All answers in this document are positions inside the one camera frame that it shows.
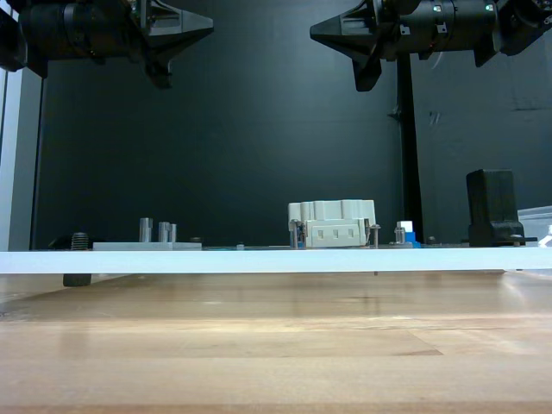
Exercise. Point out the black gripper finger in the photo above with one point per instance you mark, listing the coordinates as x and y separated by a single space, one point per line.
349 23
172 43
172 21
349 43

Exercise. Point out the tall silver metal bar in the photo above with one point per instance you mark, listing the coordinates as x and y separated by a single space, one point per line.
146 230

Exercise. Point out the short silver metal bar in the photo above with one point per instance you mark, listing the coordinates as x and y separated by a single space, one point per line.
164 233

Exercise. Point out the thin silver metal bar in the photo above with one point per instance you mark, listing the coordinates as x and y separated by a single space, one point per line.
173 233

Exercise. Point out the beige connector housing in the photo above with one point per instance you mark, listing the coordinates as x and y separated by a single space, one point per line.
332 224

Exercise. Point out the silver machine screw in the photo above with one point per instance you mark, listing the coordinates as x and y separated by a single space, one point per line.
374 235

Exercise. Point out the white and blue connector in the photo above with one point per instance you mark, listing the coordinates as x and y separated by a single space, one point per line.
407 235

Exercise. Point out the black threaded set screw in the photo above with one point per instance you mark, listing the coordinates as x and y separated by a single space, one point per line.
79 241

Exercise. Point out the white task board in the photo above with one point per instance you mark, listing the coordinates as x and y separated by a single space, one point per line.
276 261

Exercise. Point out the clear plastic tub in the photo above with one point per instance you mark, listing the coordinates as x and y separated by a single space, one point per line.
539 220

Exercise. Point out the black rubber foot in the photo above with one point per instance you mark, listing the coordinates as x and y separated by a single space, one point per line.
77 280

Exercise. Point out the black wall post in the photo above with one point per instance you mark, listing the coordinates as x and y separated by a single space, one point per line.
409 151

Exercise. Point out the grey aluminium frame profile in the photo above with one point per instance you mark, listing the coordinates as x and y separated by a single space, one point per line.
21 172

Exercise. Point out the grey aluminium base plate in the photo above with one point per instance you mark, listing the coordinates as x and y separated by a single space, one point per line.
146 246

